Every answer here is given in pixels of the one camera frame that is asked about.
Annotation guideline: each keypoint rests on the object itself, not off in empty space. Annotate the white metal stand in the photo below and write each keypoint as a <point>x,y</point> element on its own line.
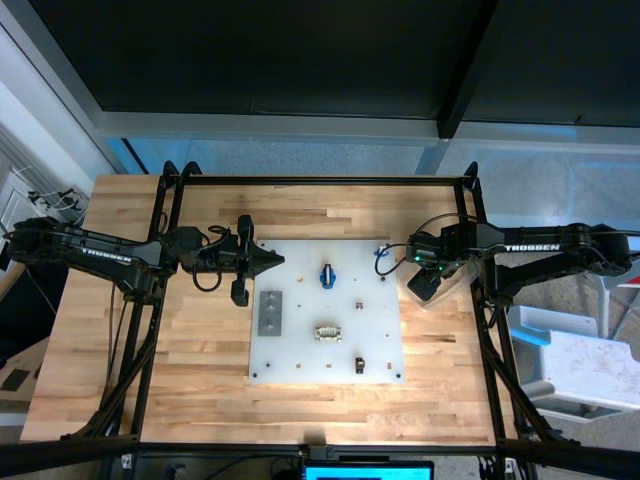
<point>603,310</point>

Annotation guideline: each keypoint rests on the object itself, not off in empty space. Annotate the small black camera mount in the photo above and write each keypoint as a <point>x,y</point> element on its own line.
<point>316,452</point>

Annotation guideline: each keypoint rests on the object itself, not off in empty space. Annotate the black table frame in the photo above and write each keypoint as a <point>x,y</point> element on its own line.
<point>320,181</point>

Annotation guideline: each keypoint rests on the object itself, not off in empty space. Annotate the silver bar in clamp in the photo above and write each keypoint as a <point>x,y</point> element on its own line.
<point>327,273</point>

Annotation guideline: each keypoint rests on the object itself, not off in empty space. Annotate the blue plastic clamp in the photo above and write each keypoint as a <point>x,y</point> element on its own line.
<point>327,285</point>

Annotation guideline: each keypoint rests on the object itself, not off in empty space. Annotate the cardboard box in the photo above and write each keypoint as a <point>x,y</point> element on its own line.
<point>25,365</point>

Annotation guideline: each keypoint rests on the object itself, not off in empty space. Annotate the white step stool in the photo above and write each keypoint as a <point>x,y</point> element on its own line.
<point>590,370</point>

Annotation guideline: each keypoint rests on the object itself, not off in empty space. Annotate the screen with blue edge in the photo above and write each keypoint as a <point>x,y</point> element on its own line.
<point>365,472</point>

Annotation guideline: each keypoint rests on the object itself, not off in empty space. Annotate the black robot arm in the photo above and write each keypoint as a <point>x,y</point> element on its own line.
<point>532,247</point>
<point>110,255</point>

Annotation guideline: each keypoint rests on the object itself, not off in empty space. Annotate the grey metal bar plate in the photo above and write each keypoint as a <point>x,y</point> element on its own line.
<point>264,312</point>

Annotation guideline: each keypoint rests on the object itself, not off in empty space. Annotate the clear plastic tub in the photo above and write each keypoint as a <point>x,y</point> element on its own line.
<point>452,295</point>

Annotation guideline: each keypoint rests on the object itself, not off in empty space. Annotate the beige connector housing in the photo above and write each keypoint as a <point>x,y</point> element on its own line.
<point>330,333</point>

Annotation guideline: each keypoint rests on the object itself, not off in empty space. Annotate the small blue white connector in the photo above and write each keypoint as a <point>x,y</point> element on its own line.
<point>382,253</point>

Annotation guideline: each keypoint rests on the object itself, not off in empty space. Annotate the white task board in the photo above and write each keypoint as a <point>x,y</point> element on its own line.
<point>310,350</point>

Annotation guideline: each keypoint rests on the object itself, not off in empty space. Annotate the black wall post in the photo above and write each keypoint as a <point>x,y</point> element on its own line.
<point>465,75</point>

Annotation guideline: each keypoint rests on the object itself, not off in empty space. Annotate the black plastic block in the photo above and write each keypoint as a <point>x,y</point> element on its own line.
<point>359,365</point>

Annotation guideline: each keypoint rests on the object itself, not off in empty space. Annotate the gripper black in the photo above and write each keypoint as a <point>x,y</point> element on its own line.
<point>425,287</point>
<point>244,252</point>

